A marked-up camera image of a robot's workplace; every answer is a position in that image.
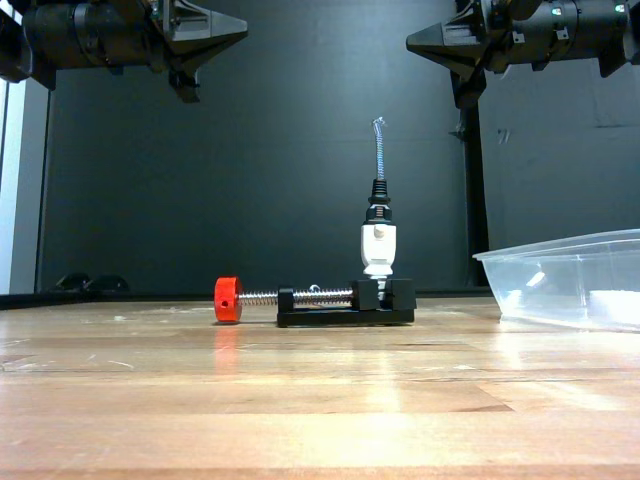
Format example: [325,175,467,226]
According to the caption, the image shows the white power receptacle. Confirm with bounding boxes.
[358,222,399,301]

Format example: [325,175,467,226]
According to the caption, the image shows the clear plastic tub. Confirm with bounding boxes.
[472,229,640,335]

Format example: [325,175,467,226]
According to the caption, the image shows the black vise with red knob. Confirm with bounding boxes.
[213,275,417,329]

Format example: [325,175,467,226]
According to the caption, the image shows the black metal frame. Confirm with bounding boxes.
[0,0,496,312]

